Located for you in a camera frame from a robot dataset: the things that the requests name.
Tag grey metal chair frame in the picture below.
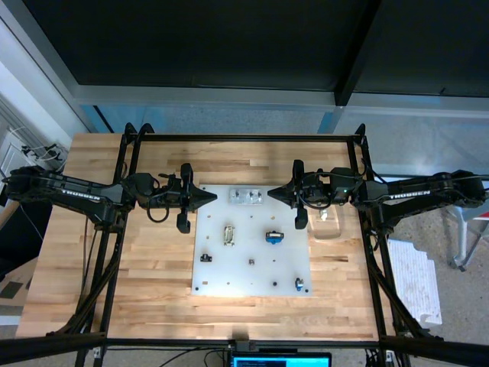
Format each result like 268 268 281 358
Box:
439 206 489 273

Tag clear plastic tub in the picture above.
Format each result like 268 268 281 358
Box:
306 204 344 242

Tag large black box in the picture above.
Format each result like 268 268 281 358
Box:
0 201 44 277

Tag flat cardboard box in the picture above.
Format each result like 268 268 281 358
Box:
0 255 39 307

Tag black table-level camera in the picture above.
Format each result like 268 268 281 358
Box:
232 335 257 352

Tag black wall post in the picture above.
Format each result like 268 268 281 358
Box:
334 0 383 107

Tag laptop screen with blue edge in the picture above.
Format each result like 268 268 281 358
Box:
228 352 332 367

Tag black metal frame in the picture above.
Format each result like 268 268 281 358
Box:
0 122 489 367

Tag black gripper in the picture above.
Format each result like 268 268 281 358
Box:
156 162 219 235
267 159 331 232

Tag white foam sheet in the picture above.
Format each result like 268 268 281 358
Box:
387 237 444 326

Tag grey aluminium partition frame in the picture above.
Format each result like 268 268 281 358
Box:
0 0 489 135

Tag black power plugs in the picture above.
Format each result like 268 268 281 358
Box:
21 143 65 164

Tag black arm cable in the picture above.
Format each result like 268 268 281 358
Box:
146 205 172 224

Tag white task board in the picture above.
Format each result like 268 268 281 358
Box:
189 184 314 298

